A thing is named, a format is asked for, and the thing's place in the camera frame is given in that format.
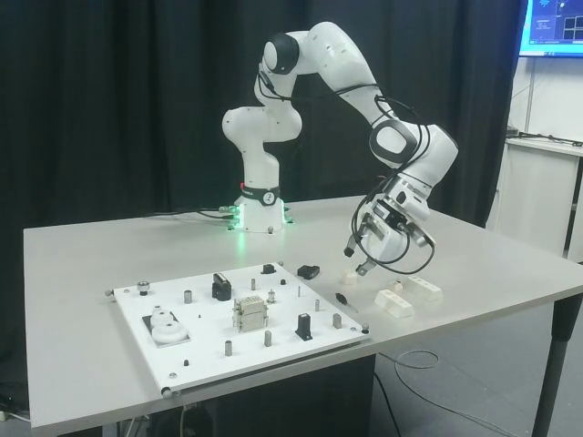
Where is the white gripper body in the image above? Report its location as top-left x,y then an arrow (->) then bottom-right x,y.
362,218 -> 414,275

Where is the white peg holder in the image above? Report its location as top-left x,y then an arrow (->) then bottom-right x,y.
404,275 -> 444,302
373,287 -> 415,319

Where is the black USB plug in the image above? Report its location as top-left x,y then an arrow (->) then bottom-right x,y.
334,293 -> 360,314

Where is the metal box connector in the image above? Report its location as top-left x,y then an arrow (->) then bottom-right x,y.
232,298 -> 259,329

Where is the black D-SUB plug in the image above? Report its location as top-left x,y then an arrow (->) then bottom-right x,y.
210,271 -> 232,302

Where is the white task board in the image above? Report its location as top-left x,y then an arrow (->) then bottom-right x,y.
103,259 -> 373,397

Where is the white cabinet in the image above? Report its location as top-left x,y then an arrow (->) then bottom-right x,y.
494,134 -> 583,265

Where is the white large gear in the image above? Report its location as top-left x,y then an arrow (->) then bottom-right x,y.
152,320 -> 188,346

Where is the black table leg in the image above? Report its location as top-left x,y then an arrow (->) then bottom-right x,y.
541,304 -> 578,437

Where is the black curtain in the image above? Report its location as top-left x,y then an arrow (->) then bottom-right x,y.
0,0 -> 525,406

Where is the blue screen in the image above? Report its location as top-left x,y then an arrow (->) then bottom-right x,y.
517,0 -> 583,58

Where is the grey floor cable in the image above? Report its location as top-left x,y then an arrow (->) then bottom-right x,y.
377,348 -> 461,437

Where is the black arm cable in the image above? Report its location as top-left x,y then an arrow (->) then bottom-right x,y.
257,61 -> 437,275

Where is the black base cable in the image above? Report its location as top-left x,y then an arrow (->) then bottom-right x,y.
145,207 -> 240,224

